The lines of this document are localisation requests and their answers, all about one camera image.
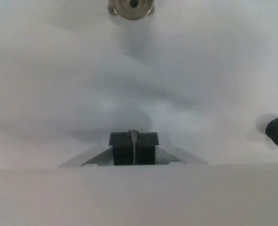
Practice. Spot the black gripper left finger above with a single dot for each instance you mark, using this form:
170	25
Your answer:
120	146

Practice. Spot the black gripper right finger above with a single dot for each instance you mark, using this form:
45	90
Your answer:
147	146

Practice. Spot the thin metal round peg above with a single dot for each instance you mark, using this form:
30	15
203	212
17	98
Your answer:
134	141

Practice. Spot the white task board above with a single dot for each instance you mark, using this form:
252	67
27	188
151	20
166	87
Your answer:
58	70

